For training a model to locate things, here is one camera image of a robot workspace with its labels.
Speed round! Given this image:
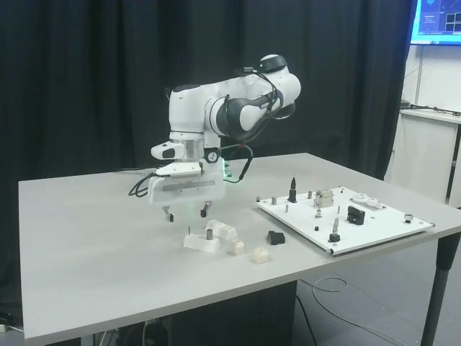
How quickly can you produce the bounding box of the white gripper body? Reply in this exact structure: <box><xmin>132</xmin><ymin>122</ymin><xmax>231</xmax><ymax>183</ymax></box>
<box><xmin>147</xmin><ymin>174</ymin><xmax>228</xmax><ymax>207</ymax></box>

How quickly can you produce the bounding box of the white peg holder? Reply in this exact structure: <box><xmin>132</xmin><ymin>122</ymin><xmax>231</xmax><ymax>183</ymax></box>
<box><xmin>183</xmin><ymin>232</ymin><xmax>222</xmax><ymax>252</ymax></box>

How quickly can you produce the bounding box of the long white holder block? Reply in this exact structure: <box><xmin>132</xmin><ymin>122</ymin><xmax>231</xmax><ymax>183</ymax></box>
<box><xmin>205</xmin><ymin>218</ymin><xmax>238</xmax><ymax>239</ymax></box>

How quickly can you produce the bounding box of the small white plug holder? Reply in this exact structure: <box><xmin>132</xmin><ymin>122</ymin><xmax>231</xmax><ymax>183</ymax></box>
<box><xmin>225</xmin><ymin>238</ymin><xmax>246</xmax><ymax>257</ymax></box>
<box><xmin>251</xmin><ymin>247</ymin><xmax>272</xmax><ymax>265</ymax></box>

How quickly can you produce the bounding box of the black D-SUB plug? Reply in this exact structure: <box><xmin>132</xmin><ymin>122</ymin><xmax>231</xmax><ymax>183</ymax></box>
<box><xmin>267</xmin><ymin>231</ymin><xmax>287</xmax><ymax>247</ymax></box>

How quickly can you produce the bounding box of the white task board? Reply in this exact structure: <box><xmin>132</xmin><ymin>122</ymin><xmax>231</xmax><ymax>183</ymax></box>
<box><xmin>254</xmin><ymin>185</ymin><xmax>435</xmax><ymax>258</ymax></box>

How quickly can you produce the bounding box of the black curtain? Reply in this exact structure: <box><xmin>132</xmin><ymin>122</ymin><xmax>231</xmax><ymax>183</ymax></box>
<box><xmin>0</xmin><ymin>0</ymin><xmax>419</xmax><ymax>314</ymax></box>

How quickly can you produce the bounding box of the white cabinet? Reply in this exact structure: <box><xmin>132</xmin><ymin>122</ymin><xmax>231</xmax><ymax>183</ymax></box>
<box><xmin>390</xmin><ymin>107</ymin><xmax>461</xmax><ymax>210</ymax></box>

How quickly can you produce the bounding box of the black table leg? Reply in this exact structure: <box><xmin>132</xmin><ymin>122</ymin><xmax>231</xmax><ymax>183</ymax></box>
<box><xmin>420</xmin><ymin>225</ymin><xmax>461</xmax><ymax>346</ymax></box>

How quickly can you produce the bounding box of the blue screen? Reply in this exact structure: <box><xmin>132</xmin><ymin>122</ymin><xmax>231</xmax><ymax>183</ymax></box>
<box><xmin>409</xmin><ymin>0</ymin><xmax>461</xmax><ymax>47</ymax></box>

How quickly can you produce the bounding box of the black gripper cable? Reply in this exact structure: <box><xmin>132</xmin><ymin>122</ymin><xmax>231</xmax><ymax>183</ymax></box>
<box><xmin>128</xmin><ymin>172</ymin><xmax>161</xmax><ymax>199</ymax></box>

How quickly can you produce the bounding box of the black upright plug with cable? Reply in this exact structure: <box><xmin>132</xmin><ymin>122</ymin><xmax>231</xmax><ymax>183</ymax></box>
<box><xmin>287</xmin><ymin>167</ymin><xmax>299</xmax><ymax>203</ymax></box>

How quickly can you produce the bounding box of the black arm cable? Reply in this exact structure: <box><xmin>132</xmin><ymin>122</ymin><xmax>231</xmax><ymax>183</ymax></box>
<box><xmin>221</xmin><ymin>66</ymin><xmax>284</xmax><ymax>140</ymax></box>

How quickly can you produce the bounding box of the grey floor cable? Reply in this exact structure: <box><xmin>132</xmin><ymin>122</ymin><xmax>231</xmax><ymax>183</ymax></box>
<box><xmin>310</xmin><ymin>276</ymin><xmax>423</xmax><ymax>346</ymax></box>

